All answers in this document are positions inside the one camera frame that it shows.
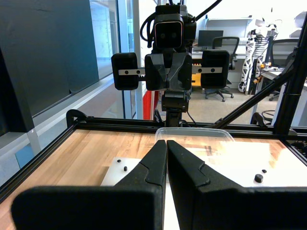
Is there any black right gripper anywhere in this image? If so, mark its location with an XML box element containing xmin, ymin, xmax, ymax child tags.
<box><xmin>111</xmin><ymin>46</ymin><xmax>231</xmax><ymax>92</ymax></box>

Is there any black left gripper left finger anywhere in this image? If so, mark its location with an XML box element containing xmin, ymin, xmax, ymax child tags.
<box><xmin>11</xmin><ymin>139</ymin><xmax>167</xmax><ymax>230</ymax></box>

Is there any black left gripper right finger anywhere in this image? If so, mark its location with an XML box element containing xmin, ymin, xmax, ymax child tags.
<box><xmin>167</xmin><ymin>139</ymin><xmax>307</xmax><ymax>230</ymax></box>

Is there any white board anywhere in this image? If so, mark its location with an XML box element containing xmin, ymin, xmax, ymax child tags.
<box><xmin>100</xmin><ymin>155</ymin><xmax>298</xmax><ymax>230</ymax></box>

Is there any red cabinet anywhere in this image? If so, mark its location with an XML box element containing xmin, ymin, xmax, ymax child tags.
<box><xmin>142</xmin><ymin>91</ymin><xmax>154</xmax><ymax>120</ymax></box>

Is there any black computer monitor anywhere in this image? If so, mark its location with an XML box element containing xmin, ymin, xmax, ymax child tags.
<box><xmin>198</xmin><ymin>30</ymin><xmax>224</xmax><ymax>50</ymax></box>

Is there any black office chair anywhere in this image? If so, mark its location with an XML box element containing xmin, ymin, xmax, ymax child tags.
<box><xmin>203</xmin><ymin>36</ymin><xmax>241</xmax><ymax>103</ymax></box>
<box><xmin>264</xmin><ymin>38</ymin><xmax>300</xmax><ymax>102</ymax></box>

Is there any clear plastic tub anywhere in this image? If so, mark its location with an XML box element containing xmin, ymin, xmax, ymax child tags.
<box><xmin>154</xmin><ymin>127</ymin><xmax>237</xmax><ymax>154</ymax></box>

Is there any white shelf unit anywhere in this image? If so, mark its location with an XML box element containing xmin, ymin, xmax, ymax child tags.
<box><xmin>205</xmin><ymin>17</ymin><xmax>255</xmax><ymax>40</ymax></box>

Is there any white lattice structure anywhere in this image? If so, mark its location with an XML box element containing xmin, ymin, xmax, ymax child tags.
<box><xmin>238</xmin><ymin>28</ymin><xmax>267</xmax><ymax>93</ymax></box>

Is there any grey desk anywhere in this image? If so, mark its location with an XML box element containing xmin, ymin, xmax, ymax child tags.
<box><xmin>260</xmin><ymin>67</ymin><xmax>292</xmax><ymax>120</ymax></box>

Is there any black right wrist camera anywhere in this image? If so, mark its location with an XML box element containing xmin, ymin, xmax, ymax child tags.
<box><xmin>153</xmin><ymin>13</ymin><xmax>184</xmax><ymax>48</ymax></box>

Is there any black looped camera cable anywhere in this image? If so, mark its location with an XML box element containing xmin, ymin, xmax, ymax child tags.
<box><xmin>140</xmin><ymin>12</ymin><xmax>157</xmax><ymax>49</ymax></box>

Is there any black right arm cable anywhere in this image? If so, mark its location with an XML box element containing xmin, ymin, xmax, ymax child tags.
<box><xmin>195</xmin><ymin>0</ymin><xmax>223</xmax><ymax>20</ymax></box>

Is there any black aluminium frame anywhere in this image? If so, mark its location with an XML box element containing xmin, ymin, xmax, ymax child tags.
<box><xmin>0</xmin><ymin>4</ymin><xmax>307</xmax><ymax>204</ymax></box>

